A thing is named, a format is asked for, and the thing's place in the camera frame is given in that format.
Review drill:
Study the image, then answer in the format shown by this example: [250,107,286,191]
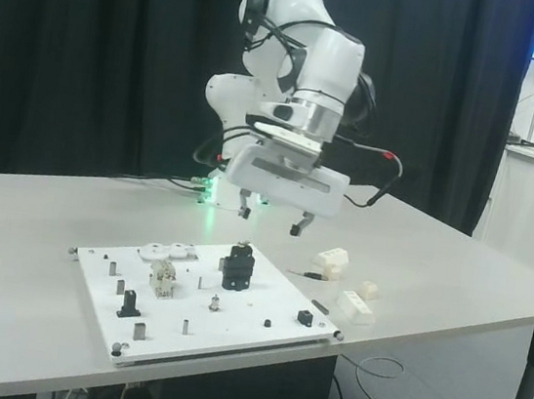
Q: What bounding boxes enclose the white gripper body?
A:
[221,140,355,219]

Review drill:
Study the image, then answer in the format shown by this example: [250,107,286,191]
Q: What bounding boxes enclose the white stacked peg holder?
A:
[309,245,352,283]

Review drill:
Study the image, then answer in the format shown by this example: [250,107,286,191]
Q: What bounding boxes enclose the small white peg holder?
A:
[355,278,380,301]

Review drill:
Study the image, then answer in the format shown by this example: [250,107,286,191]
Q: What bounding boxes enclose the long white peg holder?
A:
[333,289,379,327]

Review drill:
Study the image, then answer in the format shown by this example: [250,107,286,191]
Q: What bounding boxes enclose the black D-SUB plug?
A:
[214,235,261,295]

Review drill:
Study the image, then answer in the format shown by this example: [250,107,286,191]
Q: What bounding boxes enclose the white medium gear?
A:
[166,241,193,262]

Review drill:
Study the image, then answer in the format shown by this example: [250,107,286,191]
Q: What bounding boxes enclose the white large gear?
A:
[138,240,169,264]

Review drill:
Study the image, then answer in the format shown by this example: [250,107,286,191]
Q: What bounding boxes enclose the beige rectangular connector plug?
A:
[144,258,179,302]

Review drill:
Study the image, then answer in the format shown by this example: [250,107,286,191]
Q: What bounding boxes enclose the white task board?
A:
[59,221,347,396]

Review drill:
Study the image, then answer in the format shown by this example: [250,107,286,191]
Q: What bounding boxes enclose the black USB plug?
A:
[115,289,144,320]

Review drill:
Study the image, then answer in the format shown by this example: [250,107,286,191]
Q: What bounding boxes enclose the black box cabinet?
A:
[161,332,339,399]

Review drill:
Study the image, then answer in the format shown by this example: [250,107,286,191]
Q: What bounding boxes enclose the white cabinet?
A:
[468,134,534,284]

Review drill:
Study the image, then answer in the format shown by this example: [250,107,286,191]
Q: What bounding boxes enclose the black curtains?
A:
[0,0,534,399]

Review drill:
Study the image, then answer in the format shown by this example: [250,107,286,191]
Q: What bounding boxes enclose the white flat mount plate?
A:
[246,119,327,170]

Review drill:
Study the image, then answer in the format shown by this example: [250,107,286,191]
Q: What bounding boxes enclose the black plug with short cable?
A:
[287,266,326,282]

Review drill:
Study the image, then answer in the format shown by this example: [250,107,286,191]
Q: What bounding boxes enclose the black looped camera cable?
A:
[191,119,258,170]

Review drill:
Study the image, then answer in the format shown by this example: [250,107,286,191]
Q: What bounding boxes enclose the thin black rod on wire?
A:
[328,137,408,213]

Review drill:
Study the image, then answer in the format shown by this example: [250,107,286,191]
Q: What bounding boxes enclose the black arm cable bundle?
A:
[230,2,389,140]

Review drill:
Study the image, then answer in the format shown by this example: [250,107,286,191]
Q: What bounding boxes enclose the grey floor cable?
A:
[336,350,407,399]

